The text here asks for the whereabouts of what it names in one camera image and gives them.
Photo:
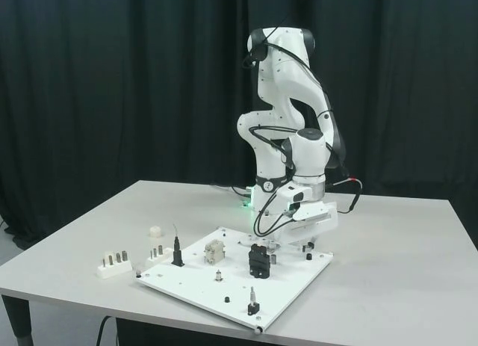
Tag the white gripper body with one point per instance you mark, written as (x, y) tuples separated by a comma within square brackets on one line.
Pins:
[(317, 226)]

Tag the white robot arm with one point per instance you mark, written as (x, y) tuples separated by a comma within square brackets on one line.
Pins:
[(284, 80)]

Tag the metal round peg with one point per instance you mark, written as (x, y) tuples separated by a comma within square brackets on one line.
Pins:
[(116, 258), (273, 259)]

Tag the white small gear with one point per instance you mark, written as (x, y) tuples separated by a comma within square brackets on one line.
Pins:
[(269, 243)]

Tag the black D-SUB plug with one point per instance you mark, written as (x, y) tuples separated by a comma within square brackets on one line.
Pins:
[(258, 262)]

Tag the metal plug on black base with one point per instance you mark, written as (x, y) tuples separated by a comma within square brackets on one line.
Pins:
[(253, 305)]

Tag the metal BNC plug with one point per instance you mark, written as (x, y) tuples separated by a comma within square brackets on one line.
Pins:
[(217, 277)]

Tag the beige waterproof plug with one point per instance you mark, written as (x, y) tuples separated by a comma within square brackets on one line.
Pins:
[(211, 253)]

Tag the white task board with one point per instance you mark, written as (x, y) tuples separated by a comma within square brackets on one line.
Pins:
[(209, 290)]

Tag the short white peg holder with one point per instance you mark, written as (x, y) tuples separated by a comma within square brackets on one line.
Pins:
[(158, 259)]

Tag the white large gear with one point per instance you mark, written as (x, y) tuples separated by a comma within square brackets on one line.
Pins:
[(157, 232)]

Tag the metal square peg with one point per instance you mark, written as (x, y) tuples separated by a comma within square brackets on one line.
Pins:
[(124, 257)]

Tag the long white peg holder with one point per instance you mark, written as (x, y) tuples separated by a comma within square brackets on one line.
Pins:
[(114, 270)]

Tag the black curtain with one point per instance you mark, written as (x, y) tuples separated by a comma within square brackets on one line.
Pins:
[(112, 80)]

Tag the black table leg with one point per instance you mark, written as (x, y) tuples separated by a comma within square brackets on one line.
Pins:
[(18, 320)]

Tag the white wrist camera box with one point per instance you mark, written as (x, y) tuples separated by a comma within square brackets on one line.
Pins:
[(295, 193)]

